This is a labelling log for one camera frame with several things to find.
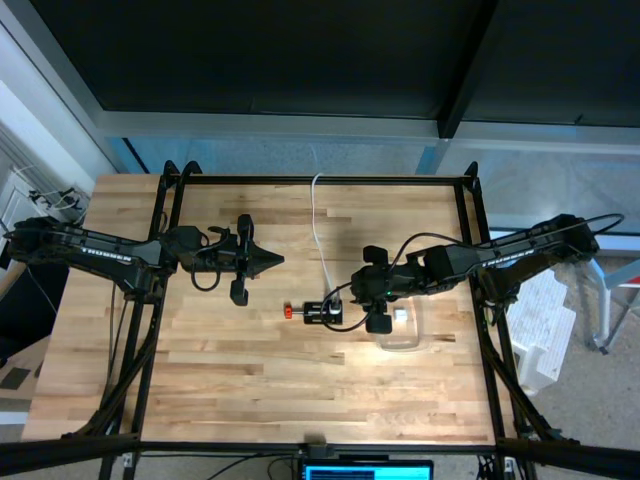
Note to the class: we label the black flat pad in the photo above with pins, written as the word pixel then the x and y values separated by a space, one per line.
pixel 15 378

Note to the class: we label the clear plastic tub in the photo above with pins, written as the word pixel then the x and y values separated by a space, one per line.
pixel 415 335

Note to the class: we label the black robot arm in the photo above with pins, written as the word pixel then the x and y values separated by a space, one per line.
pixel 100 250
pixel 520 252

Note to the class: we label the white power strip with plugs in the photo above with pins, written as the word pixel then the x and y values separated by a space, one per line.
pixel 55 200

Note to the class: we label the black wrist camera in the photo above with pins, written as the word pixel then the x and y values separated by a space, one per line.
pixel 361 287

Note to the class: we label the black equipment case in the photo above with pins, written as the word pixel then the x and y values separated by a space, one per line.
pixel 25 310

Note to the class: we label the red chair seat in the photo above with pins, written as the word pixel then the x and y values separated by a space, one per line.
pixel 634 281

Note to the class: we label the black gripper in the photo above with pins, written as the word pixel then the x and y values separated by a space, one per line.
pixel 387 285
pixel 244 255

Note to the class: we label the laptop screen with blue edge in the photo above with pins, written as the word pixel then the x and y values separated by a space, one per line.
pixel 365 472

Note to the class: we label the black metal frame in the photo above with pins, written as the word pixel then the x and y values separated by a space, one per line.
pixel 400 182

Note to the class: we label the white receptacle socket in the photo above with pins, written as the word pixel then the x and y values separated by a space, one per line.
pixel 332 313

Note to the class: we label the grey metal chair frame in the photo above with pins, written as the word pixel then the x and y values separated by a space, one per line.
pixel 602 310

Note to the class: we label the black clamp with red knob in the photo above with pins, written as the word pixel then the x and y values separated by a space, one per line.
pixel 315 316

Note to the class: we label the white foam block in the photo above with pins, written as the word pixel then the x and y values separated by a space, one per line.
pixel 542 340

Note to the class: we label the small black camera box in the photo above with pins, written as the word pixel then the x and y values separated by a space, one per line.
pixel 316 448

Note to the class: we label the small white block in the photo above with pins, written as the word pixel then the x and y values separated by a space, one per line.
pixel 401 315

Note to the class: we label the cardboard box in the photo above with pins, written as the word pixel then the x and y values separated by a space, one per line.
pixel 27 360

